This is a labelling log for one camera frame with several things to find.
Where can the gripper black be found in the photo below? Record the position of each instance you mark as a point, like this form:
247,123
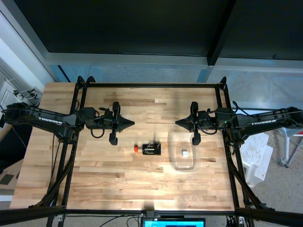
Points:
113,139
196,140

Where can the black metal frame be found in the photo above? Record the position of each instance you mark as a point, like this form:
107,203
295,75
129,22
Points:
33,212

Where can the laptop with blue screen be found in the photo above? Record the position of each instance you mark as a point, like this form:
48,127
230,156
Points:
172,223

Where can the brown cardboard box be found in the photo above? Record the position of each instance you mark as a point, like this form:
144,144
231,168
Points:
10,169

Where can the black clamp with red knob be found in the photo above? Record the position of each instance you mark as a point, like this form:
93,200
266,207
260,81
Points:
151,153

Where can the small black camera box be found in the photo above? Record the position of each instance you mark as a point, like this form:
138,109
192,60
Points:
151,213

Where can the grey metal chair frame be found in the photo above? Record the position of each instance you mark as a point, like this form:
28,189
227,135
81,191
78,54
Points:
286,142

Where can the clear plastic tub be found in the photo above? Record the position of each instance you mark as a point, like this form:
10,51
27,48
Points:
183,165

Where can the white plastic step stool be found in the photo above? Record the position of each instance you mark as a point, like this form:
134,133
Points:
256,151

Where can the small white block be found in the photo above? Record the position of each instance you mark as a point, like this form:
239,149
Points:
185,153

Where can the large black cabinet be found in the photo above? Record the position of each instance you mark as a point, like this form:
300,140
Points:
14,146

